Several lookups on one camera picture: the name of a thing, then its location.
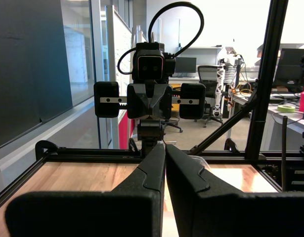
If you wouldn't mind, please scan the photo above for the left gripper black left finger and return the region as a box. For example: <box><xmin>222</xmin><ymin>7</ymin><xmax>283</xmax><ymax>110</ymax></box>
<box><xmin>4</xmin><ymin>144</ymin><xmax>166</xmax><ymax>237</ymax></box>

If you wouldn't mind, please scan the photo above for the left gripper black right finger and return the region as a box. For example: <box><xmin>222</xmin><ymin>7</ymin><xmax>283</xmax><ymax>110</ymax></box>
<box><xmin>166</xmin><ymin>145</ymin><xmax>304</xmax><ymax>237</ymax></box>

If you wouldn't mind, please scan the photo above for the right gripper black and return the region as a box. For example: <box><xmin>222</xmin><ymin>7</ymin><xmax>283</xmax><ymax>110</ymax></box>
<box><xmin>93</xmin><ymin>81</ymin><xmax>207</xmax><ymax>120</ymax></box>

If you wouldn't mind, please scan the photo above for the yellow cabinet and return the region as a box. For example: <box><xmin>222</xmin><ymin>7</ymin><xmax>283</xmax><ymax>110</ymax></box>
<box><xmin>170</xmin><ymin>83</ymin><xmax>182</xmax><ymax>112</ymax></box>

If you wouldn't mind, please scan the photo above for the black stool base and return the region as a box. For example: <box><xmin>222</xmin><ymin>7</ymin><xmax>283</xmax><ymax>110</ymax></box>
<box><xmin>161</xmin><ymin>116</ymin><xmax>184</xmax><ymax>133</ymax></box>

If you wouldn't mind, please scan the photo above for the red partition panel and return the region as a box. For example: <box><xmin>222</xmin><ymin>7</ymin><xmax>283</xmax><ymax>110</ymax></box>
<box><xmin>118</xmin><ymin>110</ymin><xmax>135</xmax><ymax>150</ymax></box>

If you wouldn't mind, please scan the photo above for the small black computer monitor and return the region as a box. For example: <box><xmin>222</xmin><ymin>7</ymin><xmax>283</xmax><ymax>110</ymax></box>
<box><xmin>175</xmin><ymin>57</ymin><xmax>197</xmax><ymax>78</ymax></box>

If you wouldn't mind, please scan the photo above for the black mesh office chair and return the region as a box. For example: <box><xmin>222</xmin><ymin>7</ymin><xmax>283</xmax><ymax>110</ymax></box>
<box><xmin>194</xmin><ymin>65</ymin><xmax>224</xmax><ymax>128</ymax></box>

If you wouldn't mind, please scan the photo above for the clear plastic tub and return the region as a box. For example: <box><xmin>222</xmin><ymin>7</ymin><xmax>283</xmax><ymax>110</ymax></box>
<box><xmin>188</xmin><ymin>154</ymin><xmax>211</xmax><ymax>172</ymax></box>

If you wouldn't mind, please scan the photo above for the grey desk shelf unit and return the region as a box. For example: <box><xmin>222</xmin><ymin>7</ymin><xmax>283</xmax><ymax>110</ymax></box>
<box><xmin>177</xmin><ymin>45</ymin><xmax>225</xmax><ymax>77</ymax></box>

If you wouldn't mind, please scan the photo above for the white lattice robot figure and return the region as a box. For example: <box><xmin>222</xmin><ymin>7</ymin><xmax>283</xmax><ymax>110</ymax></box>
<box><xmin>214</xmin><ymin>56</ymin><xmax>239</xmax><ymax>117</ymax></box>

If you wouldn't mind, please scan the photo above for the thin black upright rod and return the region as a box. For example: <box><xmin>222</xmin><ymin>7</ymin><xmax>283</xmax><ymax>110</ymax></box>
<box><xmin>281</xmin><ymin>116</ymin><xmax>289</xmax><ymax>193</ymax></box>

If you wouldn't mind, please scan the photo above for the white office desk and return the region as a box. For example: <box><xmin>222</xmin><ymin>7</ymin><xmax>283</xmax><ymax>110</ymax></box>
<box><xmin>261</xmin><ymin>105</ymin><xmax>304</xmax><ymax>152</ymax></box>

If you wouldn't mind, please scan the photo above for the green tape roll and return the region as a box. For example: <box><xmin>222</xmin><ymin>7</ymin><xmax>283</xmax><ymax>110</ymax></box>
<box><xmin>277</xmin><ymin>104</ymin><xmax>297</xmax><ymax>113</ymax></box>

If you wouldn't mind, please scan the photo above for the large black computer monitor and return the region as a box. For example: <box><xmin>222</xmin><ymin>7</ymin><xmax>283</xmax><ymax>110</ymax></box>
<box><xmin>272</xmin><ymin>48</ymin><xmax>304</xmax><ymax>92</ymax></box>

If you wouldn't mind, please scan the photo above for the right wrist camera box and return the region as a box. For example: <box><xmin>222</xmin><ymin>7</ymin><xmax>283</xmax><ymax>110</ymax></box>
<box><xmin>131</xmin><ymin>41</ymin><xmax>176</xmax><ymax>82</ymax></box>

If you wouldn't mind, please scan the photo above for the short black looping arm cable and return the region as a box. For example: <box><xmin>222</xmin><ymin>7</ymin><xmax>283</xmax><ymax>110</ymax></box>
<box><xmin>116</xmin><ymin>46</ymin><xmax>137</xmax><ymax>75</ymax></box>

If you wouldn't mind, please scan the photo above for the long black looping arm cable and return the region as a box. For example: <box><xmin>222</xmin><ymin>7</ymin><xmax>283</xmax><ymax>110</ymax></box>
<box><xmin>148</xmin><ymin>1</ymin><xmax>205</xmax><ymax>59</ymax></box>

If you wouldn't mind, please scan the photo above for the black aluminium table frame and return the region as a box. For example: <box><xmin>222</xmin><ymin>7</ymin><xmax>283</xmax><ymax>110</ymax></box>
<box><xmin>0</xmin><ymin>0</ymin><xmax>304</xmax><ymax>213</ymax></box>

